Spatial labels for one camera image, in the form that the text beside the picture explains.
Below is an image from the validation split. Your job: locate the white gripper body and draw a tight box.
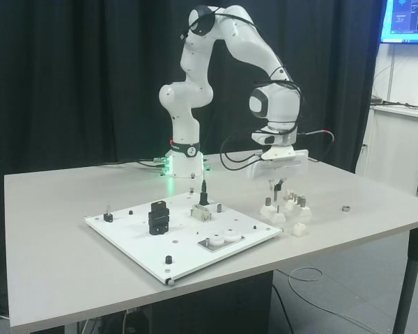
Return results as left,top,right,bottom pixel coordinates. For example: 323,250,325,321
249,148,309,182

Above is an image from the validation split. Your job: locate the white medium gear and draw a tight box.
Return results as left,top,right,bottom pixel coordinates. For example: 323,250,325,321
222,228,241,243

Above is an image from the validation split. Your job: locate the black USB plug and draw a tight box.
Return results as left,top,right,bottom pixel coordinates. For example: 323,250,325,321
199,169,210,207

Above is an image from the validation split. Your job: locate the white cabinet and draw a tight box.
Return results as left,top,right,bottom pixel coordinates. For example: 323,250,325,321
355,104,418,201

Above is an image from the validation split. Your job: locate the white task board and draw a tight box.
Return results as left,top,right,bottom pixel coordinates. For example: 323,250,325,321
84,190,283,287

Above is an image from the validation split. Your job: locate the black table leg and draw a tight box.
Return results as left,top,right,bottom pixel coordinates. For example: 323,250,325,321
392,228,418,334

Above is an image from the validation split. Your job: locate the blue screen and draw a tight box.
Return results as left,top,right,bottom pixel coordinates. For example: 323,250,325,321
380,0,418,45

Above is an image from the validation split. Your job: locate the black curtain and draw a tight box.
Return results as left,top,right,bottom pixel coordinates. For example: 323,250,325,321
0,0,382,316

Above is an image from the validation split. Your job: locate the flat white mount plate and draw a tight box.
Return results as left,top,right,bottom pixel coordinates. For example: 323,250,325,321
261,145,295,162

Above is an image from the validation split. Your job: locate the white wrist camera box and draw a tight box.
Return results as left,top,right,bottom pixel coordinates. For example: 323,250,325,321
251,131,277,145

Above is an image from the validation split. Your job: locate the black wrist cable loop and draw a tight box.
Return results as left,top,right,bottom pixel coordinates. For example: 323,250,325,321
219,134,266,172

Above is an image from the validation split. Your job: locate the black base cable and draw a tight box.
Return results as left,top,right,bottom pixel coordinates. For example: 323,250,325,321
135,158,171,171

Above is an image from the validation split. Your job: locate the dark cable bundle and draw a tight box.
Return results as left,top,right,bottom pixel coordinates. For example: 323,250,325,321
369,98,418,113

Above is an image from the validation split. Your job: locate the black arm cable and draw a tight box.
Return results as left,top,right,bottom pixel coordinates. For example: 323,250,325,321
179,5,302,135

